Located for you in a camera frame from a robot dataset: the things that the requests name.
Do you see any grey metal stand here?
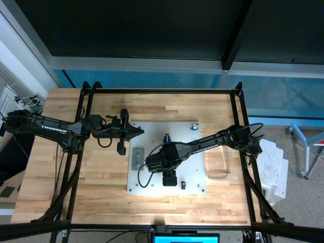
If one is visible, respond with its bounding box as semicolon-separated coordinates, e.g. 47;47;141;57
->
286;124;324;181

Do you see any white foam packing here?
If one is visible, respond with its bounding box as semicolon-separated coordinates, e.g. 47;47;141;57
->
255;141;290;206

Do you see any tan cardboard box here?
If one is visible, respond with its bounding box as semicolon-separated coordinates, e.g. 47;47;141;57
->
0;170;26;203

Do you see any black aluminium frame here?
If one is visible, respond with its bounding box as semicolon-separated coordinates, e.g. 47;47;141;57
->
0;80;297;243

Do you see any black wall pillar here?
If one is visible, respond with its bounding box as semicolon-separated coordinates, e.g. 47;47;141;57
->
221;0;254;71

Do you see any grey metal plate with pegs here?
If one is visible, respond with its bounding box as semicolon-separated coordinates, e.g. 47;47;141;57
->
131;146;146;171

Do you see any black white cable bundle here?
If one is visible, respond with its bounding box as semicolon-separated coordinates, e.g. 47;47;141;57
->
14;95;43;107

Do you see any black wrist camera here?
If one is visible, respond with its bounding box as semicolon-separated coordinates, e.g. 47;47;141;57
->
145;153;164;174
108;119;122;136

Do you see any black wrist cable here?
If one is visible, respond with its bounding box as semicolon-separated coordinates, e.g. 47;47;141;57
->
97;131;114;148
138;148;155;188

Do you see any clear plastic tub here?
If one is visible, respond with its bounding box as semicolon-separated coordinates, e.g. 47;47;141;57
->
204;142;238;181

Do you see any black table camera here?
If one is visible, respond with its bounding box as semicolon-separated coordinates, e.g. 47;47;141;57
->
151;219;170;232

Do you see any blue laptop screen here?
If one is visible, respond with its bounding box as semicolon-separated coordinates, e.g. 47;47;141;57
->
151;232;220;243

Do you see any white task board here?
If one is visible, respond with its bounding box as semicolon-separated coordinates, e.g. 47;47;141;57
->
126;120;207;195

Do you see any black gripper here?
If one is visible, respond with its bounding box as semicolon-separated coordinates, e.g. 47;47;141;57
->
162;169;178;187
101;108;145;155

